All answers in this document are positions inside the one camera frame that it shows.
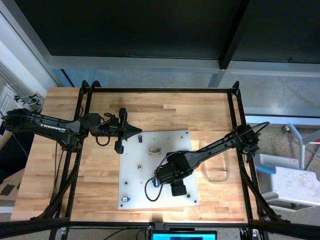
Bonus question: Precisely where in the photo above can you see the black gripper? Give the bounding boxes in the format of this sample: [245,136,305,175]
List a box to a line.
[154,161,195,198]
[113,107,143,155]

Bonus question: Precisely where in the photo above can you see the laptop screen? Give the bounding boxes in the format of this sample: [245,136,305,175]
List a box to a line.
[149,229,218,240]

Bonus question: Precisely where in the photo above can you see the white metal stand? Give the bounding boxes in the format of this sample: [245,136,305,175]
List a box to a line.
[281,123,320,171]

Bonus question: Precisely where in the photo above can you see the braided black cable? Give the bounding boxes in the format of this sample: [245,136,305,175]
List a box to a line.
[95,131,110,147]

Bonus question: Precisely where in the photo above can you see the black aluminium frame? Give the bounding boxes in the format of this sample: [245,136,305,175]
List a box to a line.
[0,79,320,240]

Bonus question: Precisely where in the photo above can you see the long black camera cable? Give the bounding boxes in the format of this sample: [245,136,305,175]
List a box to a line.
[144,151,176,202]

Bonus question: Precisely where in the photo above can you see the thin black shoulder cable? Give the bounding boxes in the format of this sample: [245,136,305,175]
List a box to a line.
[234,121,271,141]

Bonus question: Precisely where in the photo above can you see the white board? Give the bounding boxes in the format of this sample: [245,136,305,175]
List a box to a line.
[117,129,200,210]

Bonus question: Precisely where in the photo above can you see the white step stool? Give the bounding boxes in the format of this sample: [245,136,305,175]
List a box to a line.
[254,152,320,213]

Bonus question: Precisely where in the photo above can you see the white cable bundle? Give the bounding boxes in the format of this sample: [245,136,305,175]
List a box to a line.
[13,93,46,107]

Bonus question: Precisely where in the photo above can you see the clear plastic tub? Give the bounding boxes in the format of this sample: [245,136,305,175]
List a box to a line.
[201,151,230,184]

